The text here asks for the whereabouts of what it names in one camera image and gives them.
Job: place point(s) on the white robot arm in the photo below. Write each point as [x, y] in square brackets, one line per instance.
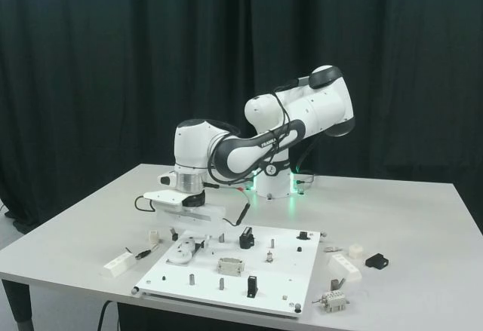
[320, 112]

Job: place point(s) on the black D-SUB plug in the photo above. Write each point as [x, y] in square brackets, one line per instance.
[376, 261]

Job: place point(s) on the small white cube holder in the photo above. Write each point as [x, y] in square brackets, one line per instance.
[154, 235]

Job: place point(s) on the white task board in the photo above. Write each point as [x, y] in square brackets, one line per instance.
[234, 270]

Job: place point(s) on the white holder with holes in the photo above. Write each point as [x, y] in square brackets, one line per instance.
[344, 267]
[119, 264]

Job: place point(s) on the dark table leg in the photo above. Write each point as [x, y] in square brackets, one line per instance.
[15, 304]

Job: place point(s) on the grey metal peg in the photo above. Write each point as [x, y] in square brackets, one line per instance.
[337, 284]

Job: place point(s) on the small white round holder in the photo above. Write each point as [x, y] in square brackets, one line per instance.
[356, 251]

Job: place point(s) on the white large gear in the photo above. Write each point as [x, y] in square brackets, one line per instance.
[179, 257]

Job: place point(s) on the black curtain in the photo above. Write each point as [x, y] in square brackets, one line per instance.
[113, 63]

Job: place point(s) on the white medium gear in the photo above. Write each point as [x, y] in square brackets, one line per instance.
[186, 243]

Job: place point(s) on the small silver plug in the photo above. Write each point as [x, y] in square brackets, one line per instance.
[334, 249]

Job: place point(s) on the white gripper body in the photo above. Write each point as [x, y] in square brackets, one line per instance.
[203, 219]

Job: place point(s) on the metal round peg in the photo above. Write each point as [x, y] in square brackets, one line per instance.
[191, 279]

